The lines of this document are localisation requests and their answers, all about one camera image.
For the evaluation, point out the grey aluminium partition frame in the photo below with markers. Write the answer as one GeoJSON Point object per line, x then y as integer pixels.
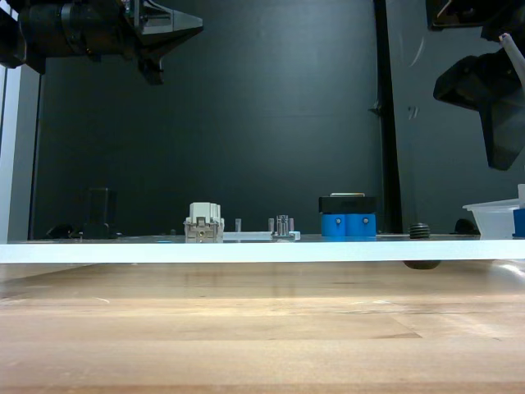
{"type": "Point", "coordinates": [16, 164]}

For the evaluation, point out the black screw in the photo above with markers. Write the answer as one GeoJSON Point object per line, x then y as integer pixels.
{"type": "Point", "coordinates": [420, 232]}

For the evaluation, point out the blue connector mount block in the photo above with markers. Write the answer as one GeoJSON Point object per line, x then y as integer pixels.
{"type": "Point", "coordinates": [348, 225]}

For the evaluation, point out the D-sub connector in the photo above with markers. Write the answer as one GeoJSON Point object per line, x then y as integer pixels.
{"type": "Point", "coordinates": [348, 204]}

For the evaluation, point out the beige rectangular connector housing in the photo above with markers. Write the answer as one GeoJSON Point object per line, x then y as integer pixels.
{"type": "Point", "coordinates": [203, 223]}

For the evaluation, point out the clear plastic tub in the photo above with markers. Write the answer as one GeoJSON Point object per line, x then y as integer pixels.
{"type": "Point", "coordinates": [492, 221]}

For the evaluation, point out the white board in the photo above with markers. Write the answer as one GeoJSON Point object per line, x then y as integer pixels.
{"type": "Point", "coordinates": [246, 251]}

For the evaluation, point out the small black socket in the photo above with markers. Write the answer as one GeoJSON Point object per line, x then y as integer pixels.
{"type": "Point", "coordinates": [101, 213]}

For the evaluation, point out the small grey connector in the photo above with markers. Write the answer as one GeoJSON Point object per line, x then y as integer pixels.
{"type": "Point", "coordinates": [282, 227]}

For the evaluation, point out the blue RJ45 socket block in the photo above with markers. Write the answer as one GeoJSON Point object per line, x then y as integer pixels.
{"type": "Point", "coordinates": [519, 223]}

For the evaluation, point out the black aluminium table frame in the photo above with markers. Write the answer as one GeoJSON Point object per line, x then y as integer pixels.
{"type": "Point", "coordinates": [465, 227]}

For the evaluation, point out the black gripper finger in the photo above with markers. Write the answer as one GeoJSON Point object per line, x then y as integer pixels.
{"type": "Point", "coordinates": [164, 43]}
{"type": "Point", "coordinates": [186, 22]}
{"type": "Point", "coordinates": [500, 123]}

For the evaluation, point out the black board foot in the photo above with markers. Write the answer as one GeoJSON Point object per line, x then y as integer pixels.
{"type": "Point", "coordinates": [421, 266]}

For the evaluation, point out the aluminium block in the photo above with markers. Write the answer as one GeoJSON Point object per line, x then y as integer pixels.
{"type": "Point", "coordinates": [250, 236]}

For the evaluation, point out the small steel post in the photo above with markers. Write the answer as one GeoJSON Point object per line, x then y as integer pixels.
{"type": "Point", "coordinates": [238, 225]}
{"type": "Point", "coordinates": [271, 225]}
{"type": "Point", "coordinates": [291, 225]}

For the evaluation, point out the black wall post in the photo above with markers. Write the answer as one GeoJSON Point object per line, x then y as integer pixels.
{"type": "Point", "coordinates": [387, 123]}

